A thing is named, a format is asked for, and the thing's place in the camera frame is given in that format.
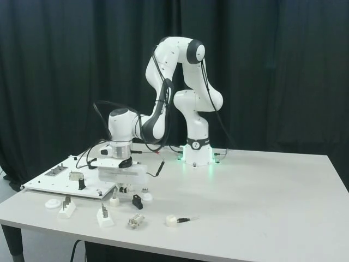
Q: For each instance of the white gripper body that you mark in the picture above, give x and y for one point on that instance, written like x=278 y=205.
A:
x=122 y=177

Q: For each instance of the beige metal connector plug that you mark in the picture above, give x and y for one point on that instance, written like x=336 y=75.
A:
x=134 y=221

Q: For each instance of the large metal square peg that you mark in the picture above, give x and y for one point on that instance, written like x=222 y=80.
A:
x=68 y=201

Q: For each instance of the black D-SUB plug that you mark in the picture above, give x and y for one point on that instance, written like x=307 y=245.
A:
x=137 y=201

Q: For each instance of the metal bolt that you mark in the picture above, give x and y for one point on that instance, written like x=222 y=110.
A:
x=114 y=195

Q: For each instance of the white round peg holder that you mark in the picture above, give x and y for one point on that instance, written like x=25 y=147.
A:
x=105 y=220

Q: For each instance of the white square peg holder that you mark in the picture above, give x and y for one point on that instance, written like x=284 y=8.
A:
x=66 y=213

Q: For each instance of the black controller box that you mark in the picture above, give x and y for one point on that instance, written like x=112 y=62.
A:
x=122 y=253

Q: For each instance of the large metal round peg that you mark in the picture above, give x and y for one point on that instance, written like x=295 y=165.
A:
x=105 y=213

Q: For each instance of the black flange band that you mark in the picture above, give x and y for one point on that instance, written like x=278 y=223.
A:
x=126 y=163

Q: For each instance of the small round metal nut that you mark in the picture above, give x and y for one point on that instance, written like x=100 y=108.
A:
x=144 y=190

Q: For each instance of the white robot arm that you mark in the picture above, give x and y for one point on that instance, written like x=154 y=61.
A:
x=196 y=122

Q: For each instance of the flat white mounting plate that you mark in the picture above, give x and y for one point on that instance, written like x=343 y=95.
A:
x=109 y=163

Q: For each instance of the black curtain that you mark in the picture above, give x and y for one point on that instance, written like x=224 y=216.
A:
x=272 y=54

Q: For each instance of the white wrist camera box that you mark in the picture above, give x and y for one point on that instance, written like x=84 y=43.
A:
x=105 y=151

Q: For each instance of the white large gear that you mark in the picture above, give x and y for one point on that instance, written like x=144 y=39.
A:
x=52 y=204

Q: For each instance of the small white bolt holder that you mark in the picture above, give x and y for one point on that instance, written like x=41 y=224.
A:
x=114 y=202

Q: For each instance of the white task board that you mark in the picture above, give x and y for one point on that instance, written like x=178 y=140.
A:
x=54 y=188

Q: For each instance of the white cube plug holder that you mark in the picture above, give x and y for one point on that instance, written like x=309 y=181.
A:
x=171 y=221

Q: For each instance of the black table leg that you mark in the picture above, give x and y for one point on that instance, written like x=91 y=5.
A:
x=12 y=245

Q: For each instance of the medium metal square peg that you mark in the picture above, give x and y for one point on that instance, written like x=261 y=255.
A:
x=65 y=204

